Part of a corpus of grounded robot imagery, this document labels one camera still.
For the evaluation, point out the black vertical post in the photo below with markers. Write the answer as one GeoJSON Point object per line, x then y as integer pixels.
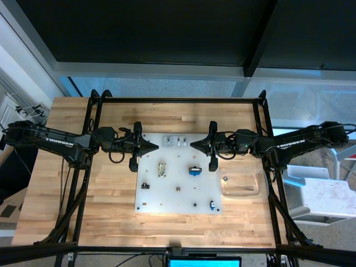
{"type": "Point", "coordinates": [260, 41]}

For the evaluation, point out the blue screen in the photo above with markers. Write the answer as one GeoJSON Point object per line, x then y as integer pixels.
{"type": "Point", "coordinates": [203, 262]}

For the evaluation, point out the white stand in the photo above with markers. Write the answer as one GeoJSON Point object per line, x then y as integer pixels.
{"type": "Point", "coordinates": [328, 194]}

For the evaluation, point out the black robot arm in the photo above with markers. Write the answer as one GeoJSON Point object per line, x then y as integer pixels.
{"type": "Point", "coordinates": [36, 135]}
{"type": "Point", "coordinates": [292, 144]}

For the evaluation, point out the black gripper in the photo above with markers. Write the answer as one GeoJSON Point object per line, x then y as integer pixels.
{"type": "Point", "coordinates": [126, 143]}
{"type": "Point", "coordinates": [224, 144]}

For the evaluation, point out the clear plastic tub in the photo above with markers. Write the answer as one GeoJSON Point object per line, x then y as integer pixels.
{"type": "Point", "coordinates": [244, 183]}

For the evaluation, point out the grey connector housing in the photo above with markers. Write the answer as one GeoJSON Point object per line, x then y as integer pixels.
{"type": "Point", "coordinates": [162, 169]}

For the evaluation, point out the small blue connector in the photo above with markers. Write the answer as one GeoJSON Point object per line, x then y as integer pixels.
{"type": "Point", "coordinates": [212, 205]}

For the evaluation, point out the blue and black socket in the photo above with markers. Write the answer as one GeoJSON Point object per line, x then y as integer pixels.
{"type": "Point", "coordinates": [194, 170]}

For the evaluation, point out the black frame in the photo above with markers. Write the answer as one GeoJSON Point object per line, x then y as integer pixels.
{"type": "Point", "coordinates": [39, 250]}

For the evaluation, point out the white board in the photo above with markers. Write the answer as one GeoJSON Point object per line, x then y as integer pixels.
{"type": "Point", "coordinates": [167, 200]}

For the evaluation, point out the black camera box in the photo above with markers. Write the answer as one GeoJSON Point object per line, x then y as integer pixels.
{"type": "Point", "coordinates": [176, 251]}

